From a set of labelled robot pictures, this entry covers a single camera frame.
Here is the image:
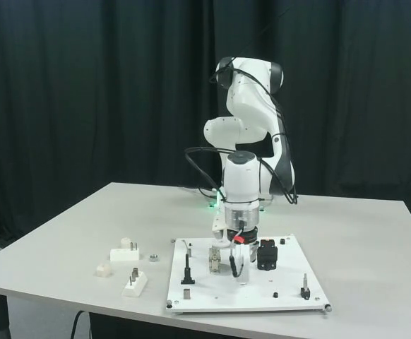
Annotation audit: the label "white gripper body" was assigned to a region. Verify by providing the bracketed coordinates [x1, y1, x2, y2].
[234, 243, 252, 285]

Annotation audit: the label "black D-SUB plug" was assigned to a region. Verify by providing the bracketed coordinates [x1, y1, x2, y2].
[256, 239, 279, 271]

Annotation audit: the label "white task board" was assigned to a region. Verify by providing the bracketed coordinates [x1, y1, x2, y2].
[165, 234, 333, 314]

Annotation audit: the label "black upright plug thin rod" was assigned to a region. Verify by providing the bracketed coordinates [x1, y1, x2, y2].
[180, 239, 195, 285]

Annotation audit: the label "small grey plug black base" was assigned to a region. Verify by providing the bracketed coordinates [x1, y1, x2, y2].
[299, 272, 311, 301]

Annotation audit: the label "white square peg holder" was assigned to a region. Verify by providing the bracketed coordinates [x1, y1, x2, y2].
[121, 273, 148, 299]

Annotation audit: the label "white round peg holder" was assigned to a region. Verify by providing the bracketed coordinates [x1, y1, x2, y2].
[109, 246, 142, 263]

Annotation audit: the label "black curtains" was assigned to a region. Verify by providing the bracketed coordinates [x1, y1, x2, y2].
[0, 0, 411, 241]

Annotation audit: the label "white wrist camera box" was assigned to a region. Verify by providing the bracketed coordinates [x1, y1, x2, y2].
[210, 217, 228, 242]

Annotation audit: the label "silver wrist ring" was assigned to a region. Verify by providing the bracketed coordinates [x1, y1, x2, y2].
[225, 208, 259, 230]

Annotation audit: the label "black base cable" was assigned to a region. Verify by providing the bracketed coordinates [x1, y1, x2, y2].
[182, 186, 221, 199]

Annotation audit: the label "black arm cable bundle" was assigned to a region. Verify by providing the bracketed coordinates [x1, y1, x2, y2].
[185, 58, 300, 206]

